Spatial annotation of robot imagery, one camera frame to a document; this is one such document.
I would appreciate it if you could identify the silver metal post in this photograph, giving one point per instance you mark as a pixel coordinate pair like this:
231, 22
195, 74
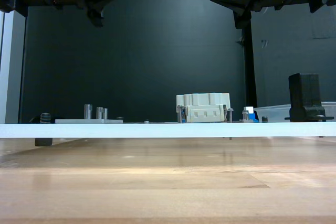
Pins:
105, 113
99, 113
88, 111

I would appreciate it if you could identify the black USB port holder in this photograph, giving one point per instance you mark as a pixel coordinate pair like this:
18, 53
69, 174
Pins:
304, 95

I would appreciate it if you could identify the black wall post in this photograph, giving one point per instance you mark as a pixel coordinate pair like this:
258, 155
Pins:
248, 64

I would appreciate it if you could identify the small black screw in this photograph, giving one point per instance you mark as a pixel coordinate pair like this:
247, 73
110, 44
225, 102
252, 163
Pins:
264, 119

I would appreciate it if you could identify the white task board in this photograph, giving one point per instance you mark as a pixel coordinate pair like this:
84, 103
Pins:
168, 130

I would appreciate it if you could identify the clear plastic tub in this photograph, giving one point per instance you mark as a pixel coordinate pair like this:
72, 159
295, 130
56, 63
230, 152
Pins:
273, 113

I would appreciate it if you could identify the beige multi-pin connector housing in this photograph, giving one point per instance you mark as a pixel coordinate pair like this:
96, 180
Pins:
207, 108

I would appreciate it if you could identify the small silver socket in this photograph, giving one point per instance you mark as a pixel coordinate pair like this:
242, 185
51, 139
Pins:
245, 117

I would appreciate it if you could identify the blue clamp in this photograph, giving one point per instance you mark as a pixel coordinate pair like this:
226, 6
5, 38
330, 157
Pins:
184, 117

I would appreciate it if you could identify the white and blue socket block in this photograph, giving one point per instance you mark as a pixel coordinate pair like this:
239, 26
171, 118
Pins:
250, 111

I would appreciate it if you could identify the grey metal plate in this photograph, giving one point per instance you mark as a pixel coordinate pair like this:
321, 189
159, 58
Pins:
78, 121

